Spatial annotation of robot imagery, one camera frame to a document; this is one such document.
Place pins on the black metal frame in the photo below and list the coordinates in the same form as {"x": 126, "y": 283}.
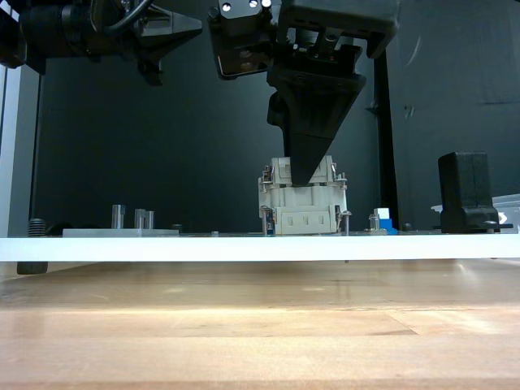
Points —
{"x": 386, "y": 142}

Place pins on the grey metal plate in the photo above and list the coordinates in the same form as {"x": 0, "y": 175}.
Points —
{"x": 101, "y": 232}

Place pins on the beige HAN10E socket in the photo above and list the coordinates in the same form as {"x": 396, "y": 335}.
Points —
{"x": 304, "y": 219}

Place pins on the black board foot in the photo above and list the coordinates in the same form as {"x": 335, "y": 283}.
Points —
{"x": 32, "y": 267}

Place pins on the black connector housing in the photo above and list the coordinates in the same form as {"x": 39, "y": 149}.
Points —
{"x": 463, "y": 187}

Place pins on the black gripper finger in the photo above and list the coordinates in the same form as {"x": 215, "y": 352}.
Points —
{"x": 174, "y": 23}
{"x": 162, "y": 44}
{"x": 317, "y": 109}
{"x": 274, "y": 109}

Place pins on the silver metal peg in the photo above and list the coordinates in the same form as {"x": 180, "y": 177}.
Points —
{"x": 117, "y": 215}
{"x": 150, "y": 220}
{"x": 139, "y": 219}

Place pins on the beige HAN10E connector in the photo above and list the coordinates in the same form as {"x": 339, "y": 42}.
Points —
{"x": 278, "y": 168}

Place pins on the small connector block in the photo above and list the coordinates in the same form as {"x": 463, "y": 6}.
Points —
{"x": 384, "y": 225}

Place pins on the white task board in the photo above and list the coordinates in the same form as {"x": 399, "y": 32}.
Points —
{"x": 243, "y": 248}

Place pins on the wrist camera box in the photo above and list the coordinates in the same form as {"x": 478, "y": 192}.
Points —
{"x": 239, "y": 36}

